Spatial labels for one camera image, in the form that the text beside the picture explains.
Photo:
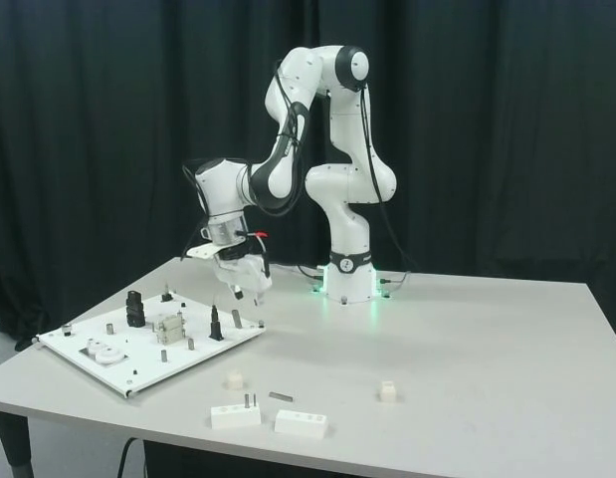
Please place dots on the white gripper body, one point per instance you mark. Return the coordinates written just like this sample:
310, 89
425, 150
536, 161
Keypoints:
245, 276

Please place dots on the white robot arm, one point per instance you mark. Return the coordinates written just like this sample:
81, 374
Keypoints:
347, 199

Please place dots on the metal square peg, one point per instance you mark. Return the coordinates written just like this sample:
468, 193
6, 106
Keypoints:
280, 396
236, 319

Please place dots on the white peg holder with holes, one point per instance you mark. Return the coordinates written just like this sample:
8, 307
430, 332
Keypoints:
235, 415
301, 423

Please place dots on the flat white plate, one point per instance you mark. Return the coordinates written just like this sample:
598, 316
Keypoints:
203, 251

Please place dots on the small black plug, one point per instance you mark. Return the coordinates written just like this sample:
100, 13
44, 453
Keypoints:
166, 297

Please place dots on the small white block holder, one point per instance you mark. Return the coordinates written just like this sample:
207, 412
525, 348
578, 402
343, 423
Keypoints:
233, 379
387, 391

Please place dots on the black D-SUB plug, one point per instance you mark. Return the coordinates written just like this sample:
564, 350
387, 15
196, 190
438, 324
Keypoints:
135, 309

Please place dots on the white task board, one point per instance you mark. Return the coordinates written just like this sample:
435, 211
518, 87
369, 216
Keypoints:
138, 368

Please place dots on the white large gear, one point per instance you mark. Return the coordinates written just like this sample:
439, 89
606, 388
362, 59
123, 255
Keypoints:
108, 357

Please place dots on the white small gear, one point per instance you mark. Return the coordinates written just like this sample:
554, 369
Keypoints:
93, 345

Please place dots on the metal BNC plug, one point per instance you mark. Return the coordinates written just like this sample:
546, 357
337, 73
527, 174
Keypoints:
67, 330

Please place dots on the black table leg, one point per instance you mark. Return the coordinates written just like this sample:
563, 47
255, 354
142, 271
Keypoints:
11, 443

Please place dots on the black curtain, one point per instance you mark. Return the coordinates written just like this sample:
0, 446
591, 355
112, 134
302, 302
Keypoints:
486, 149

